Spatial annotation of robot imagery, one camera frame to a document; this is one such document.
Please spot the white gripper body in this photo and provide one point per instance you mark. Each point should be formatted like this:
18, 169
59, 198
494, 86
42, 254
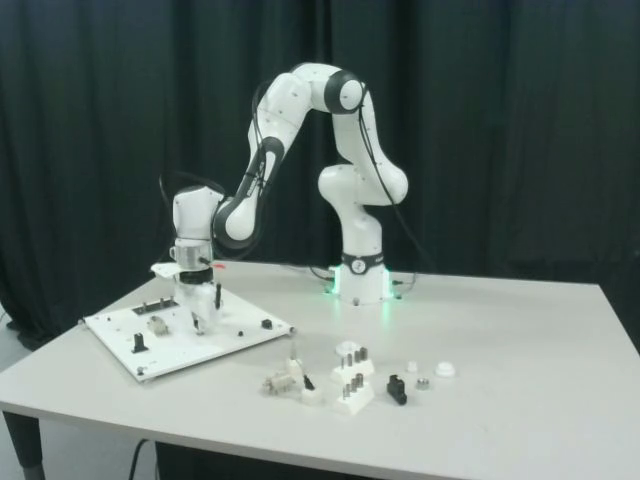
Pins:
197, 297

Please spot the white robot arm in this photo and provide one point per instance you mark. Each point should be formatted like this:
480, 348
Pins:
350, 225

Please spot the white task board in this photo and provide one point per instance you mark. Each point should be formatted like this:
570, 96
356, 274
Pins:
175, 350

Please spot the beige metal connector plug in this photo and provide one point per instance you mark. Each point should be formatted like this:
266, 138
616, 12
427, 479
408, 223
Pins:
277, 385

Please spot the white small holder with plug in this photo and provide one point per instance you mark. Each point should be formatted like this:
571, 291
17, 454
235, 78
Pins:
294, 369

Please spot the black USB plug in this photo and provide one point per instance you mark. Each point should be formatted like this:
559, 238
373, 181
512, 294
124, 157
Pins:
308, 382

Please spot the white large gear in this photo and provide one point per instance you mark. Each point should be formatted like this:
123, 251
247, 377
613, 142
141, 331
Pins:
348, 346

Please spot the white holder square pegs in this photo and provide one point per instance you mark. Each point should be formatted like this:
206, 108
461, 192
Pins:
352, 371

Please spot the large metal square peg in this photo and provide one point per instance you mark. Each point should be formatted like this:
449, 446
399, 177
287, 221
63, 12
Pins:
362, 355

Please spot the white holder round pegs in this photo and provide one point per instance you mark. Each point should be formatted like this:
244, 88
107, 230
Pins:
352, 404

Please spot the black equipment box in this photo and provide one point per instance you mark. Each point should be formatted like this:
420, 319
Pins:
300, 465

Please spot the black curtain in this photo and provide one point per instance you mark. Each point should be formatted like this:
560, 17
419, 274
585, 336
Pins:
100, 150

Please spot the black D-SUB plug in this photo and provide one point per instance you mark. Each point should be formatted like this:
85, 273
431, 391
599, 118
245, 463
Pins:
397, 390

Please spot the black table leg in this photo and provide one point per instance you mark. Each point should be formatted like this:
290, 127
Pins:
22, 450

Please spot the white small gear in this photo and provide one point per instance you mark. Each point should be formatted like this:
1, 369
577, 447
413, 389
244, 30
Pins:
413, 367

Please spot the white medium gear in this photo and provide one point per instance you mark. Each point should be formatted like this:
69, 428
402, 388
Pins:
444, 370

